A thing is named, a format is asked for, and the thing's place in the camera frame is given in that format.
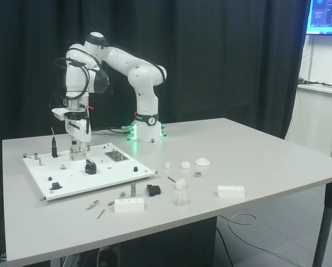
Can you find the beige waterproof plug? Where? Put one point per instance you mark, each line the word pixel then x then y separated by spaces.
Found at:
pixel 77 155

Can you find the thin metal peg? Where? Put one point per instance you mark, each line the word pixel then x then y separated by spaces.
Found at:
pixel 101 214

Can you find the small white plug holder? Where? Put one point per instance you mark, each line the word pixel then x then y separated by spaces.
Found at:
pixel 182 200
pixel 182 184

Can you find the black curtain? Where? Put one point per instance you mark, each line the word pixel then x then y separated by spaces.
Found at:
pixel 224 55

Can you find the black D-SUB plug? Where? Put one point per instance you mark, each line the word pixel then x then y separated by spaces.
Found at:
pixel 90 167

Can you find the tall metal round peg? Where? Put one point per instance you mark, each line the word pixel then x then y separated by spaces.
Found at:
pixel 133 189

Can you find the white task board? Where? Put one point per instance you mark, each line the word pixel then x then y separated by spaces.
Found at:
pixel 99 178

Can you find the metal bolt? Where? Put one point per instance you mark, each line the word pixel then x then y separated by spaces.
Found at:
pixel 92 205

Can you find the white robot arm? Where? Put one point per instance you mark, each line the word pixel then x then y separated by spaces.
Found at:
pixel 143 83

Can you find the long white peg holder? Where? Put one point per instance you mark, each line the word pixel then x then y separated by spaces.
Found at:
pixel 230 191
pixel 129 205

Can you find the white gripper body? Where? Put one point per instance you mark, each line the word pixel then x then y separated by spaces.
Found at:
pixel 79 130

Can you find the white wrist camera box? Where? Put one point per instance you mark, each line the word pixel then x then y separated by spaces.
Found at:
pixel 58 112

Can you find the white large gear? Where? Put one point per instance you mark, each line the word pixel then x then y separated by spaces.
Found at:
pixel 202 162

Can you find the blue screen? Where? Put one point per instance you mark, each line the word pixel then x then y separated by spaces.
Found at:
pixel 327 16

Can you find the dark table leg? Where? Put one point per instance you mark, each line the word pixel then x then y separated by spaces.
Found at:
pixel 325 222

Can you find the thin metal rod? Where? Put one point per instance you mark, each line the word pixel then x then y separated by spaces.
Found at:
pixel 171 179

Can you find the white cabinet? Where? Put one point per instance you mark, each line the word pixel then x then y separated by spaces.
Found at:
pixel 316 119

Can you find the white medium gear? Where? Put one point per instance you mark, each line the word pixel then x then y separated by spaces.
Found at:
pixel 185 164

